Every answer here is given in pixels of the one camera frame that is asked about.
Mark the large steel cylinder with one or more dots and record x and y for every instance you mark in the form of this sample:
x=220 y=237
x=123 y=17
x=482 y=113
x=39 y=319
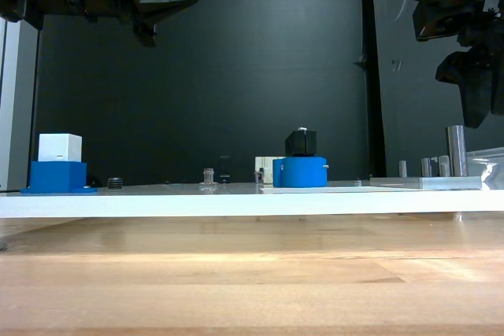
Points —
x=456 y=151

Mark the medium steel cylinder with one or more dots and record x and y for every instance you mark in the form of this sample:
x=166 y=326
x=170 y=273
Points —
x=443 y=166

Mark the small steel cylinder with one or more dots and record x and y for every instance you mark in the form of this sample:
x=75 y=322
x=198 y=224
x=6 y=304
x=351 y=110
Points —
x=402 y=168
x=426 y=167

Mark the clear plastic tub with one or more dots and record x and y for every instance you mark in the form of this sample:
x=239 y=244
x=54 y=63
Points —
x=488 y=170

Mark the light grey upright panel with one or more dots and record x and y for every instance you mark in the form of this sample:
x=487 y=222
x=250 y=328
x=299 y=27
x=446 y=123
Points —
x=17 y=115

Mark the white cube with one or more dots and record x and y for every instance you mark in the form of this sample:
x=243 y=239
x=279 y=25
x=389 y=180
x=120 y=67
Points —
x=59 y=147

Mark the small black connector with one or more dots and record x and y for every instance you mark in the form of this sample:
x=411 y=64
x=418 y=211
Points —
x=224 y=167

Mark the black D-sub connector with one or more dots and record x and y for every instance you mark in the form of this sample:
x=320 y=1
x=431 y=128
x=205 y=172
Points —
x=301 y=141

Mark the small clear plastic connector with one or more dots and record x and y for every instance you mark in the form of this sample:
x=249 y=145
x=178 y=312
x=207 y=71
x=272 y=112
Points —
x=208 y=176

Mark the black knurled cap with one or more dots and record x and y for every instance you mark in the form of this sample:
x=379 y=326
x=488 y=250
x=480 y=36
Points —
x=115 y=182

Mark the white block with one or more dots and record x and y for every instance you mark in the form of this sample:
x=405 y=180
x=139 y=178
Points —
x=264 y=167

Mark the blue square base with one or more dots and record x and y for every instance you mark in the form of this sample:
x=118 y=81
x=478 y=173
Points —
x=57 y=176

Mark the white board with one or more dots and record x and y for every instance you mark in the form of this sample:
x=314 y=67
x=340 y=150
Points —
x=197 y=204

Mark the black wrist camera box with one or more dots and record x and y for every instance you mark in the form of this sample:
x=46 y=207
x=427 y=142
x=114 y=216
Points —
x=441 y=13

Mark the black aluminium frame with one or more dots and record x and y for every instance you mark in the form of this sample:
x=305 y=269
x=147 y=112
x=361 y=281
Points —
x=372 y=56

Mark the blue connector mount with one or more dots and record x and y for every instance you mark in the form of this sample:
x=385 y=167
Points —
x=301 y=172

